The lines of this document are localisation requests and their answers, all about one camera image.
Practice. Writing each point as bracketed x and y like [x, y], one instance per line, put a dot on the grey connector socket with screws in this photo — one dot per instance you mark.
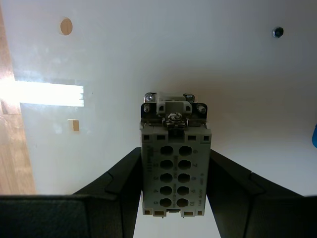
[148, 97]

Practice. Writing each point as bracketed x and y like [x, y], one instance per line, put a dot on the grey ten pin connector insert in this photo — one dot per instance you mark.
[175, 173]

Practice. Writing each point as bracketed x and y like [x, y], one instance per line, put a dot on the white task board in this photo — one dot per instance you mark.
[173, 49]

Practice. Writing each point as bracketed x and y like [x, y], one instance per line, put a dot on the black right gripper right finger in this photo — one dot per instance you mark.
[260, 215]

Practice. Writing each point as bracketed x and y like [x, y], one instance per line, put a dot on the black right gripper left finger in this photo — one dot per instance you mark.
[74, 215]

